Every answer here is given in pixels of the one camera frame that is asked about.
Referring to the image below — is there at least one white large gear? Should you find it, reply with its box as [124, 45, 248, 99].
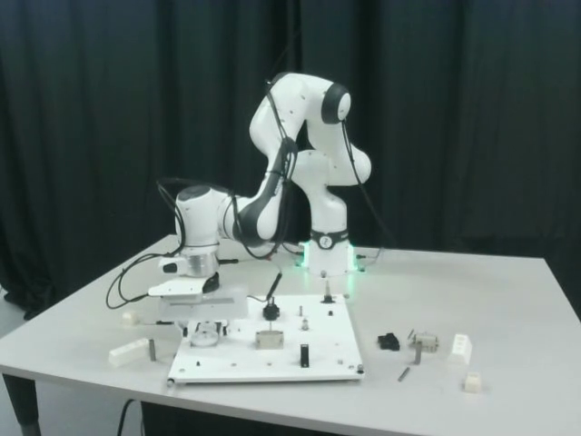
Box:
[190, 331, 221, 350]

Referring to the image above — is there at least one grey table leg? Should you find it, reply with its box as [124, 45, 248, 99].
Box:
[0, 373, 38, 436]

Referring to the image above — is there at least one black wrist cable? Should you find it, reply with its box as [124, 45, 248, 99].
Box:
[105, 253, 183, 312]

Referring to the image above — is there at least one white task board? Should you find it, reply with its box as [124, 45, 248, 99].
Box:
[166, 292, 367, 388]

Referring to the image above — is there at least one flat white mount plate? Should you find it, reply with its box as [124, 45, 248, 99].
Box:
[148, 277, 208, 305]

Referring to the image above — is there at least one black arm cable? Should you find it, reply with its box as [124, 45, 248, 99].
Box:
[155, 75, 396, 265]

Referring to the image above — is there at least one black curtain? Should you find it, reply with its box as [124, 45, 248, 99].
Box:
[0, 0, 581, 320]

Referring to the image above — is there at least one long white peg holder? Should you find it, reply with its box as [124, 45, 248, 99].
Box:
[107, 337, 152, 365]

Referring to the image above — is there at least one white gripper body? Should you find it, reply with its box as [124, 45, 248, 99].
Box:
[155, 293, 251, 322]

